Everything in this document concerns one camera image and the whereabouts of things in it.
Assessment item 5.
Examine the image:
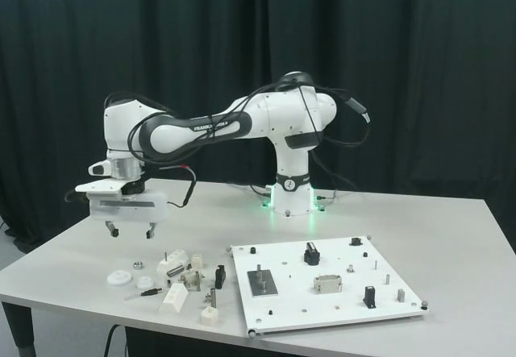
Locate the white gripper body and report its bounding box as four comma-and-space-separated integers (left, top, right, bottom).
87, 190, 169, 223

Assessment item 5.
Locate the white wrist camera mount plate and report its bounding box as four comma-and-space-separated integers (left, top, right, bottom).
74, 181, 125, 196

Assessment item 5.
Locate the small white square holder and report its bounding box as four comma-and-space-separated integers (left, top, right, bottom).
198, 306, 221, 327

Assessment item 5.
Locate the black curtain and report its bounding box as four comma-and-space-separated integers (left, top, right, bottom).
0, 0, 516, 233

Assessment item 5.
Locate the black plug with short cable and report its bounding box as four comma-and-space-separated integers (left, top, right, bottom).
124, 289, 164, 301

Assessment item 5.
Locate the white task board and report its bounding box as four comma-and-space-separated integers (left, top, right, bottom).
227, 234, 429, 338

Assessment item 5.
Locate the black waterproof plug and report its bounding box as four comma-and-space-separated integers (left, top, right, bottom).
302, 242, 322, 268

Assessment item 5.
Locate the white large gear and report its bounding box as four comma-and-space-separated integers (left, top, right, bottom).
106, 270, 131, 288

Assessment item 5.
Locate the thin black rod on wire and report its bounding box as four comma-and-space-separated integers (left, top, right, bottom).
155, 164, 198, 210

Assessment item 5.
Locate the long white peg holder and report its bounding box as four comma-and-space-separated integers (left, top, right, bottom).
160, 283, 189, 315

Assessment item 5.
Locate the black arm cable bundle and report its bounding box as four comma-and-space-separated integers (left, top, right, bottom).
105, 81, 372, 192

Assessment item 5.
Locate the black base cable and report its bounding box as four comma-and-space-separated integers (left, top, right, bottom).
248, 183, 273, 198

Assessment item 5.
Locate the black table leg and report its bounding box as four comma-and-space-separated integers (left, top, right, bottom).
1, 301, 32, 357

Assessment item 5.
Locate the black floor cable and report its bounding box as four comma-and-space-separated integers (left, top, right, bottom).
105, 323, 124, 357

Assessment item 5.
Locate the metal square flange part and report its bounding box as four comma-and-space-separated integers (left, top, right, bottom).
178, 268, 203, 294

